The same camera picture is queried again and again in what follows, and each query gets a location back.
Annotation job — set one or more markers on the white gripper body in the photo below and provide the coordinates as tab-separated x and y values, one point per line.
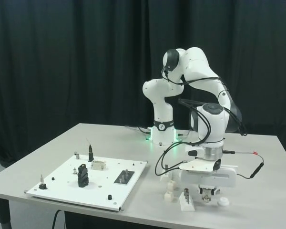
226	179

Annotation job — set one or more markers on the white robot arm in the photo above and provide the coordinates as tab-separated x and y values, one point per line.
162	114

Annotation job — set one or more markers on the thick metal peg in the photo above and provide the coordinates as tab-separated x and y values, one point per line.
186	192
166	168

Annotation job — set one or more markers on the white medium gear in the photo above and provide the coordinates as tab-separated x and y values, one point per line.
223	202

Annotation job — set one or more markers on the white peg holder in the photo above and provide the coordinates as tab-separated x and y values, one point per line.
187	206
165	178

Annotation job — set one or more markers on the flat white plate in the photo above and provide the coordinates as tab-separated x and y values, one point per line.
197	167

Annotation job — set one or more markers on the small white cube holder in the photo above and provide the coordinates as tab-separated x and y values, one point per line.
168	195
171	185

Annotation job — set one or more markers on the black cabinet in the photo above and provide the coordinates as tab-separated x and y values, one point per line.
109	220

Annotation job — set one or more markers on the black D-SUB plug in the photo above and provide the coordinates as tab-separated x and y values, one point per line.
82	176

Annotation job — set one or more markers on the white task board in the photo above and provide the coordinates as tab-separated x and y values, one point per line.
62	190

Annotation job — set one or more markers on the silver plug with black base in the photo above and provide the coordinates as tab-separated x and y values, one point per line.
41	184

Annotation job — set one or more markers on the black curtain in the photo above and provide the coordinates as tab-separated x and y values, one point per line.
62	59

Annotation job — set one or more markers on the dark table leg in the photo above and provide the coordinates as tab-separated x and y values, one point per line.
1	214

